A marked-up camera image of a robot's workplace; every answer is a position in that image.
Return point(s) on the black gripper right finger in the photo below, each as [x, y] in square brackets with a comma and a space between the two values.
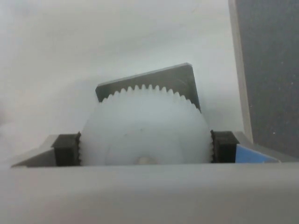
[223, 149]

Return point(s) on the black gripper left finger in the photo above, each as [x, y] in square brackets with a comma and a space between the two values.
[65, 149]

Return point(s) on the white large gear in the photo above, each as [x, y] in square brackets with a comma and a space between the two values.
[144, 130]

